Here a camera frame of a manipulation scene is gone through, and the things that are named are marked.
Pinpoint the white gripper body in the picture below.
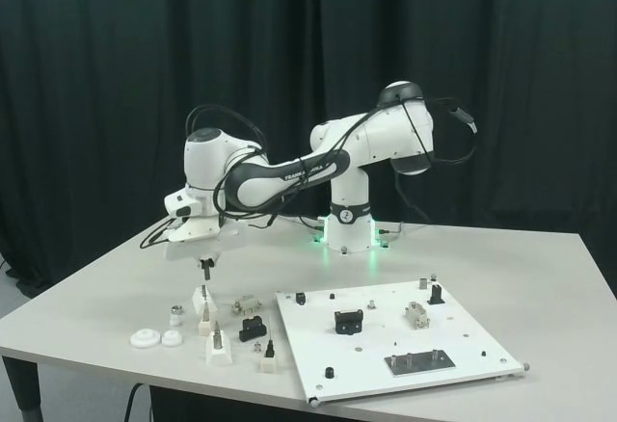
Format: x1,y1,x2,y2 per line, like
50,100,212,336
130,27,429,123
165,231,241,263

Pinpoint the black curtain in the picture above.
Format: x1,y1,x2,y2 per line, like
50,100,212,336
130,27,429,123
0,0,617,298

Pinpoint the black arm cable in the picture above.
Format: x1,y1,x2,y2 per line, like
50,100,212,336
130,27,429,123
186,95,438,228

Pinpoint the white round peg holder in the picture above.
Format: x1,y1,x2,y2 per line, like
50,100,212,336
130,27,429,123
204,333,234,366

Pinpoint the white task board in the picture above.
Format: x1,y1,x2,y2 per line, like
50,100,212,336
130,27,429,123
273,272,531,393

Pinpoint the dark table leg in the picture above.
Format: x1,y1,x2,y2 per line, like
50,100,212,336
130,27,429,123
1,355,40,422

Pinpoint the white square peg holder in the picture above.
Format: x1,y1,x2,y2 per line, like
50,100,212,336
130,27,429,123
191,284,219,320

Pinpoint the white large gear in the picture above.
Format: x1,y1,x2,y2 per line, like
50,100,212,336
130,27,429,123
128,328,163,349

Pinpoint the thin black rod on wire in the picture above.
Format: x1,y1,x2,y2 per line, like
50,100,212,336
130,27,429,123
451,105,479,135

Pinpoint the black base cable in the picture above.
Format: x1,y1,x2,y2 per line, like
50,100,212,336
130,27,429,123
376,222,438,241
269,212,330,229

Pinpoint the black D-SUB plug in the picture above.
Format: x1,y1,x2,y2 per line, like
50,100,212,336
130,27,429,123
237,314,269,344

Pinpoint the black floor cable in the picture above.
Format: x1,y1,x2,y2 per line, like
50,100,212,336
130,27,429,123
125,382,148,422

